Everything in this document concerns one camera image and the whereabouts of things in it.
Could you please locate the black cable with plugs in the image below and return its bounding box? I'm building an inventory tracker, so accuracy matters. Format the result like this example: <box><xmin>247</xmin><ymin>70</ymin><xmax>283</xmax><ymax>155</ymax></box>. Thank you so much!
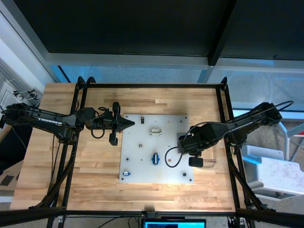
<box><xmin>12</xmin><ymin>88</ymin><xmax>41</xmax><ymax>102</ymax></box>

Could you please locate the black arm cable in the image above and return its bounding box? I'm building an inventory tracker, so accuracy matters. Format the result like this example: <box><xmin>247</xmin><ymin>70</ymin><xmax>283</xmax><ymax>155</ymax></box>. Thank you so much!
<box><xmin>91</xmin><ymin>127</ymin><xmax>105</xmax><ymax>139</ymax></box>

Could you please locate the black right elbow cable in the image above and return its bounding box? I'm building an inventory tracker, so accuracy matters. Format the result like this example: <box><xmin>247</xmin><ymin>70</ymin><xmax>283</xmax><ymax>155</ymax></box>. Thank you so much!
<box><xmin>273</xmin><ymin>100</ymin><xmax>295</xmax><ymax>113</ymax></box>

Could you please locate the white metal tube frame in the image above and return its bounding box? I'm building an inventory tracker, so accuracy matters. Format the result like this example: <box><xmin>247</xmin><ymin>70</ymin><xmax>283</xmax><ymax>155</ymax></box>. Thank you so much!
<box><xmin>277</xmin><ymin>118</ymin><xmax>304</xmax><ymax>162</ymax></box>

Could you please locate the black table frame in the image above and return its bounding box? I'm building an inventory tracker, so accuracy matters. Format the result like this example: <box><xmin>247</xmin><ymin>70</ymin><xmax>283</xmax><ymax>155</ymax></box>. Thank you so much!
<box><xmin>0</xmin><ymin>76</ymin><xmax>304</xmax><ymax>228</ymax></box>

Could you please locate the black camera on frame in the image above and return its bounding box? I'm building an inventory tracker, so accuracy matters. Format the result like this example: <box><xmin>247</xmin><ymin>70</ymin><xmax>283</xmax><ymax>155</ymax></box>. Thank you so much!
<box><xmin>144</xmin><ymin>206</ymin><xmax>159</xmax><ymax>218</ymax></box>

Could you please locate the blue lit screen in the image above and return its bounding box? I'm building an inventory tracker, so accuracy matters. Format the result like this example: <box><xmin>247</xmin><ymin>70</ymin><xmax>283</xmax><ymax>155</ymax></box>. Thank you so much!
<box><xmin>141</xmin><ymin>218</ymin><xmax>207</xmax><ymax>228</ymax></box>

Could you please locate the black vertical post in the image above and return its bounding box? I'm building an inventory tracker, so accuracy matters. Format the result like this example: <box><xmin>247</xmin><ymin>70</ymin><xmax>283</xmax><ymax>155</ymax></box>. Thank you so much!
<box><xmin>207</xmin><ymin>0</ymin><xmax>238</xmax><ymax>67</ymax></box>

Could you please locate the grey aluminium post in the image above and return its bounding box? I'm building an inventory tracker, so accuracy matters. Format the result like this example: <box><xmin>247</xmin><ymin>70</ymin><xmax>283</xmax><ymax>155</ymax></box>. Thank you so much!
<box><xmin>0</xmin><ymin>0</ymin><xmax>59</xmax><ymax>83</ymax></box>

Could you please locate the clear plastic tub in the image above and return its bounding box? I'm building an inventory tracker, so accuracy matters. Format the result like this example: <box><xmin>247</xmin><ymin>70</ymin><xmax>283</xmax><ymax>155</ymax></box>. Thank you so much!
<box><xmin>193</xmin><ymin>140</ymin><xmax>219</xmax><ymax>171</ymax></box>

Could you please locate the grey aluminium rail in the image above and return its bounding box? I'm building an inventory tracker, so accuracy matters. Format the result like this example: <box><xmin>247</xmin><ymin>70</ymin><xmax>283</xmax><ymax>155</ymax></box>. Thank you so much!
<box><xmin>44</xmin><ymin>52</ymin><xmax>304</xmax><ymax>72</ymax></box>

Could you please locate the cardboard box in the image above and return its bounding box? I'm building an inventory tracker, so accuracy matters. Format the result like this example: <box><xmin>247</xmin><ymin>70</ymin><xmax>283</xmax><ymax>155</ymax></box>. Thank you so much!
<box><xmin>0</xmin><ymin>159</ymin><xmax>24</xmax><ymax>190</ymax></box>

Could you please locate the D-sub connector on blue mount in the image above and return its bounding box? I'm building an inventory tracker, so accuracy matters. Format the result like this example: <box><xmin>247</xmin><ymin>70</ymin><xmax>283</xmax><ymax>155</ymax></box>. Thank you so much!
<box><xmin>150</xmin><ymin>152</ymin><xmax>161</xmax><ymax>166</ymax></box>

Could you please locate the white step stool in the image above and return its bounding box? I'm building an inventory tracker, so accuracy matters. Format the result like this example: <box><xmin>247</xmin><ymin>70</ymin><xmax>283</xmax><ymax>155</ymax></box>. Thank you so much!
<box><xmin>241</xmin><ymin>144</ymin><xmax>304</xmax><ymax>202</ymax></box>

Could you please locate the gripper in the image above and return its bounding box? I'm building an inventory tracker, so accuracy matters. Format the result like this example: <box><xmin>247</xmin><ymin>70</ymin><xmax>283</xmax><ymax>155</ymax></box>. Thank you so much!
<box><xmin>104</xmin><ymin>102</ymin><xmax>135</xmax><ymax>146</ymax></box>
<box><xmin>188</xmin><ymin>152</ymin><xmax>204</xmax><ymax>169</ymax></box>

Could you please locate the white taskboard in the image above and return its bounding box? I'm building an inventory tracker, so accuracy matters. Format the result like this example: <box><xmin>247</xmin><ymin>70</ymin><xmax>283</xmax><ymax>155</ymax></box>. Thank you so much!
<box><xmin>118</xmin><ymin>114</ymin><xmax>194</xmax><ymax>184</ymax></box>

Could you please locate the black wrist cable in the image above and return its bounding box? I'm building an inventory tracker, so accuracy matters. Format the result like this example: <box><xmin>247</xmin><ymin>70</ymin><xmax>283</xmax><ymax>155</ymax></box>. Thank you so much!
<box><xmin>165</xmin><ymin>121</ymin><xmax>228</xmax><ymax>168</ymax></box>

